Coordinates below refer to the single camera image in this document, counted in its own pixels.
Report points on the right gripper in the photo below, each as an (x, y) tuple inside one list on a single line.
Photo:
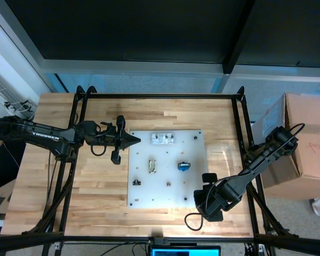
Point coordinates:
[(209, 206)]

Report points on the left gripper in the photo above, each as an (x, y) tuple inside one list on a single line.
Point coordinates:
[(119, 145)]

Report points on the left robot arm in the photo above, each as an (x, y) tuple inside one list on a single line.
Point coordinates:
[(42, 134)]

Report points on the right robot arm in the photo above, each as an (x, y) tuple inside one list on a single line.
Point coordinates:
[(258, 164)]

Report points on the beige many-pin connector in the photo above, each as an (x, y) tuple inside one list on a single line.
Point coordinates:
[(152, 166)]

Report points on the clear plastic container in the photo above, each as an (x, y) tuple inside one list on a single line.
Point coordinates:
[(222, 160)]

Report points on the grey metal fitting block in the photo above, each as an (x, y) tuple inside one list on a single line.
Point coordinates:
[(162, 139)]

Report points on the small black block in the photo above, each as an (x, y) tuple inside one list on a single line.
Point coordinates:
[(136, 183)]

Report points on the blue socket block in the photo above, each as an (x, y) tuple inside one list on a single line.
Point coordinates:
[(183, 167)]

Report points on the blue screen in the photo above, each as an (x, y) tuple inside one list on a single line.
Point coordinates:
[(185, 251)]

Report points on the white task board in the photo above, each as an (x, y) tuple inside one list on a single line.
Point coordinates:
[(160, 192)]

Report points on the cardboard box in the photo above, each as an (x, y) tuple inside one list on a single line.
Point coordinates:
[(309, 165)]

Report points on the black frame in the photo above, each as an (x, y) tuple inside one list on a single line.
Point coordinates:
[(160, 96)]

